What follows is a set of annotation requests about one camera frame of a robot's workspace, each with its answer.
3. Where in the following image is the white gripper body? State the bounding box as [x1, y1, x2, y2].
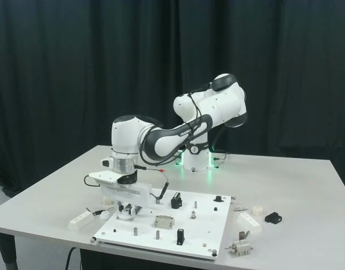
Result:
[100, 182, 151, 209]

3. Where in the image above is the white large gear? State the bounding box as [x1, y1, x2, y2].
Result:
[117, 210, 136, 221]

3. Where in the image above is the white task board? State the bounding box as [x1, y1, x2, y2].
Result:
[89, 188, 237, 258]

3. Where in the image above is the flat white mounting plate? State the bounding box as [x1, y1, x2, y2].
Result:
[89, 170, 120, 184]

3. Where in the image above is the black rod with red tag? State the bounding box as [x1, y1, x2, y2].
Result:
[135, 165, 170, 200]

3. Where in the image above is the long white peg holder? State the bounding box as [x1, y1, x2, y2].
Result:
[68, 212, 95, 232]

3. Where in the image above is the black Ethernet plug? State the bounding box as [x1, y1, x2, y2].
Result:
[170, 192, 183, 210]

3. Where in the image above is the beige multi-pin plug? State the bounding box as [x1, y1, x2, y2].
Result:
[224, 240, 253, 257]

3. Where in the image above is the white holder with holes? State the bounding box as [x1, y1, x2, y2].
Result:
[236, 213, 263, 235]

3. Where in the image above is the dark table leg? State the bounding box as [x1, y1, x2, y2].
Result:
[0, 232, 16, 270]

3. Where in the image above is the black plug block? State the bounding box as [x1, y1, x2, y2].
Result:
[264, 212, 284, 224]

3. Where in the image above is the black curtain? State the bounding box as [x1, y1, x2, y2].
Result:
[0, 0, 345, 197]

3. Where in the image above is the small black plug with wire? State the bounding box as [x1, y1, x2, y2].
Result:
[86, 207, 105, 217]

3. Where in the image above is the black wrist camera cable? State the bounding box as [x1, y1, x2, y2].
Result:
[83, 175, 102, 188]

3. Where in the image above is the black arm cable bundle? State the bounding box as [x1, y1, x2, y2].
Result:
[138, 81, 215, 165]

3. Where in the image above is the black cable under table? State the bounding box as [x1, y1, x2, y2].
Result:
[66, 247, 81, 270]

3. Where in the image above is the black base cable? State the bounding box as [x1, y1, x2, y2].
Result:
[211, 152, 228, 164]

